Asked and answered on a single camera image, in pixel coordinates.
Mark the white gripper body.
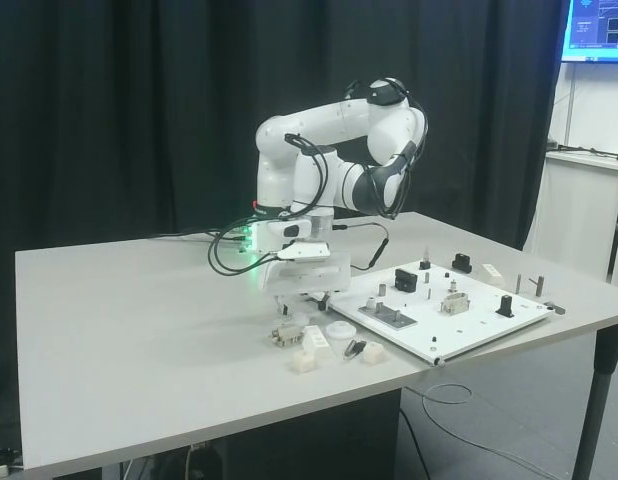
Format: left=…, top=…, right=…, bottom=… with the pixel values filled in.
left=257, top=251, right=352, bottom=295

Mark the grey waterproof plug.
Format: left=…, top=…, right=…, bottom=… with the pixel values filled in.
left=266, top=324, right=304, bottom=348

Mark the white small holder block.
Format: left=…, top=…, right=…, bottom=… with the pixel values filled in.
left=361, top=343, right=389, bottom=366
left=289, top=350, right=321, bottom=376

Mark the white task board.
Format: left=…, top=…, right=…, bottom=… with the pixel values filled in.
left=324, top=258, right=558, bottom=369

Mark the black curtain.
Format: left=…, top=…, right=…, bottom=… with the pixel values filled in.
left=0, top=0, right=576, bottom=464

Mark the white cabinet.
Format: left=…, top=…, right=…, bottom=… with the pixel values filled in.
left=537, top=148, right=618, bottom=290

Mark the dark table leg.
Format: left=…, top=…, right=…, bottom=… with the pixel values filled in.
left=585, top=343, right=618, bottom=480

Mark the blue screen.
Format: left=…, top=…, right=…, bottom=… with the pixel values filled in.
left=560, top=0, right=618, bottom=65

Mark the flat white mount plate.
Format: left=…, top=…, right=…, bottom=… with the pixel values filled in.
left=279, top=241, right=332, bottom=263

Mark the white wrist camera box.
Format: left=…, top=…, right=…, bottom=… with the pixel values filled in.
left=267, top=220, right=312, bottom=241

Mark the thin black rod on wire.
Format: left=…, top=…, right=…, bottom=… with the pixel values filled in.
left=332, top=222, right=392, bottom=270

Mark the black looped cable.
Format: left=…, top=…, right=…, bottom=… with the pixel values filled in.
left=205, top=218, right=290, bottom=278

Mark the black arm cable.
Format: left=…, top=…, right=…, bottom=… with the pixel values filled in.
left=282, top=77, right=431, bottom=222

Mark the grey floor cable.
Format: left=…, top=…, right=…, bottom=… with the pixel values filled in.
left=420, top=382, right=596, bottom=480

